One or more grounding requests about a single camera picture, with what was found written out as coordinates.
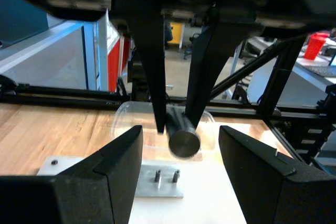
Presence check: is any black keyboard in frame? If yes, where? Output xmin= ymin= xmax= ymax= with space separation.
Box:
xmin=304 ymin=65 xmax=336 ymax=78

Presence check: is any clear plastic tub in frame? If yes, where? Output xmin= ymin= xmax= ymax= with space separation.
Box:
xmin=110 ymin=100 xmax=217 ymax=161

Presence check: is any black 16mm cylinder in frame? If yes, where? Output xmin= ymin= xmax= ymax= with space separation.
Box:
xmin=164 ymin=105 xmax=202 ymax=159

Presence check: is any white and red partition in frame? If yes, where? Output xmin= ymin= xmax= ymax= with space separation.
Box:
xmin=106 ymin=22 xmax=132 ymax=93

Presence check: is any white task board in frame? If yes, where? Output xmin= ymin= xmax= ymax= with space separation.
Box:
xmin=36 ymin=155 xmax=247 ymax=224

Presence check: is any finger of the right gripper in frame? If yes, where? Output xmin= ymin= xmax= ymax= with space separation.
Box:
xmin=185 ymin=22 xmax=249 ymax=130
xmin=128 ymin=15 xmax=166 ymax=133

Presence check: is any black aluminium frame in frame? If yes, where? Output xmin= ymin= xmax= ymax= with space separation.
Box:
xmin=0 ymin=35 xmax=336 ymax=167

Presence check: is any yellow cabinet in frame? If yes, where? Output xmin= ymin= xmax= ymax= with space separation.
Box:
xmin=167 ymin=22 xmax=186 ymax=49

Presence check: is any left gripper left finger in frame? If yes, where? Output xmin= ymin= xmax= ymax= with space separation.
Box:
xmin=0 ymin=125 xmax=144 ymax=224

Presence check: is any red plastic cup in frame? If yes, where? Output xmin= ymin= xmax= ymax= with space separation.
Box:
xmin=303 ymin=32 xmax=330 ymax=61

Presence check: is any white office desk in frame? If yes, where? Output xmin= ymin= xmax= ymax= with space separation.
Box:
xmin=246 ymin=37 xmax=336 ymax=106

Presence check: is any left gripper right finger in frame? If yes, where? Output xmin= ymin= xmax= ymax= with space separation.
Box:
xmin=219 ymin=125 xmax=336 ymax=224

